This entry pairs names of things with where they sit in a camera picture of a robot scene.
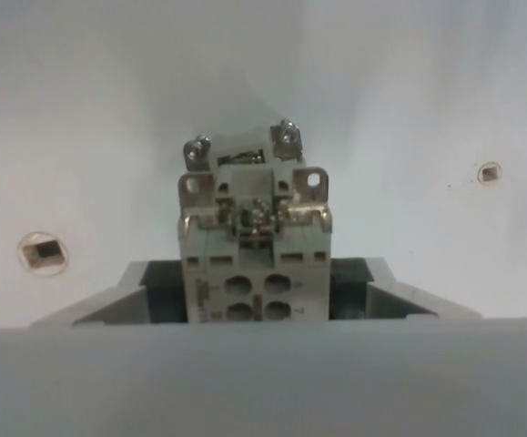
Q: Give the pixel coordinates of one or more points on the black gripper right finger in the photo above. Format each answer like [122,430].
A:
[349,291]

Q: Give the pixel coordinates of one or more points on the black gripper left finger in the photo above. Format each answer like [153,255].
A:
[163,296]

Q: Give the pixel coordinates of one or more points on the grey waterproof plug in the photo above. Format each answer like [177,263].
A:
[254,273]

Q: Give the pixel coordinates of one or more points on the white task board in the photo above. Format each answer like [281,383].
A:
[381,114]

